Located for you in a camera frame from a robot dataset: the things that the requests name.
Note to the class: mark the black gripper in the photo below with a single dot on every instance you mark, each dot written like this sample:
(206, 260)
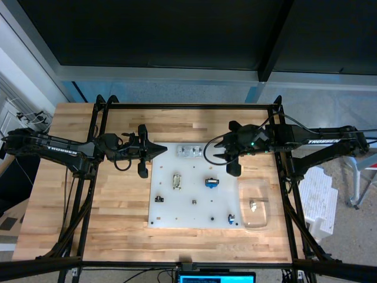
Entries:
(142, 171)
(247, 141)

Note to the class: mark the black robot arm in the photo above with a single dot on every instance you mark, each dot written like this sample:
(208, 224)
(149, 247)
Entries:
(59, 148)
(324, 141)

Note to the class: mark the grey connector housing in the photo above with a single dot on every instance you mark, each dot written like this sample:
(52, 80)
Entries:
(176, 182)

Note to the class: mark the black clamp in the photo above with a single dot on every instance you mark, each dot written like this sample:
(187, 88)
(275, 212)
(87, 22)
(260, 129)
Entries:
(159, 199)

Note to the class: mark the white task board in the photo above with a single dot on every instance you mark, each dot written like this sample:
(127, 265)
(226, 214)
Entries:
(182, 212)

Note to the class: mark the blue RJ45 socket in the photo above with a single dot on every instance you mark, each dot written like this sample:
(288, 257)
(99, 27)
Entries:
(230, 221)

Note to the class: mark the clear plastic tub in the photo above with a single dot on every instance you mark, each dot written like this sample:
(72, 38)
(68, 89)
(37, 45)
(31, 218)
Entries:
(259, 218)

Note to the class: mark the white foam block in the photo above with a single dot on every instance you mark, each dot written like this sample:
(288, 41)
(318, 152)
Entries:
(321, 206)

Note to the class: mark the screen with blue edge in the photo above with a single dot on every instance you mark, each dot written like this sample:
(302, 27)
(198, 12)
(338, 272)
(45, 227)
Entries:
(216, 278)

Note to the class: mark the grey metal stand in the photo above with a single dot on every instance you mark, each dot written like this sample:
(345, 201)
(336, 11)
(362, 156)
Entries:
(356, 182)

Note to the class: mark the cardboard box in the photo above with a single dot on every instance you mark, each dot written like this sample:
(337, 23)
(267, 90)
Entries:
(14, 215)

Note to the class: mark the blue mount with black connector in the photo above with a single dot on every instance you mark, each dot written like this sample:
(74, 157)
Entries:
(211, 185)

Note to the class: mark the black aluminium table frame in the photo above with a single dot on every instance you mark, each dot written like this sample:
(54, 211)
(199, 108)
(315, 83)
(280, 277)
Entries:
(188, 106)

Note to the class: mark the black wall post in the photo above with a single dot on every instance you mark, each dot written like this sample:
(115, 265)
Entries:
(274, 44)

